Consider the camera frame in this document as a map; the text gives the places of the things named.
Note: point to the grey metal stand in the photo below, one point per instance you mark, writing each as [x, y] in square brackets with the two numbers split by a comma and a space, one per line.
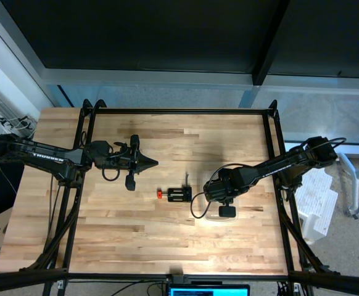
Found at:
[355, 185]

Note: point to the white foam block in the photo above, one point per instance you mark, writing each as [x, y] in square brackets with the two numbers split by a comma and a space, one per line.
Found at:
[316, 203]

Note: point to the laptop screen with blue edge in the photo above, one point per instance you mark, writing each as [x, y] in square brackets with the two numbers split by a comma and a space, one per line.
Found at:
[208, 291]

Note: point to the clear plastic tub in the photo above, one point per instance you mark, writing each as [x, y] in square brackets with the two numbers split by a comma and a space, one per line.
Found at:
[229, 220]

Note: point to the black vise with red knob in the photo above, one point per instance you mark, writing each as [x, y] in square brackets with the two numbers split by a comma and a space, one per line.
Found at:
[178, 195]

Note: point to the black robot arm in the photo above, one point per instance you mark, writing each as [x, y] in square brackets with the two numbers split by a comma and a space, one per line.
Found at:
[43, 155]
[278, 166]

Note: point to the black metal table frame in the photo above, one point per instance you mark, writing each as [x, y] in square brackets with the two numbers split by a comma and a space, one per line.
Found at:
[179, 111]

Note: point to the black backdrop post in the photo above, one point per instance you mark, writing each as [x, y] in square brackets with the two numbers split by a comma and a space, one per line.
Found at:
[269, 46]

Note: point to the black USB-C socket adapter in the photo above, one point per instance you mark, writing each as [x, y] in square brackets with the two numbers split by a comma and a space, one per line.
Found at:
[189, 193]

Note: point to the black curved frame bracket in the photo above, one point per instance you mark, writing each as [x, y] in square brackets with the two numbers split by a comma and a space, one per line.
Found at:
[273, 105]
[100, 103]
[86, 105]

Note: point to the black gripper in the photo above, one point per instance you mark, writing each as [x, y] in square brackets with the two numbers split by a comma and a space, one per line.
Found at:
[127, 158]
[222, 192]

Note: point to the black table-level camera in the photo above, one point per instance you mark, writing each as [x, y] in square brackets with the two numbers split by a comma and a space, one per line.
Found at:
[177, 277]

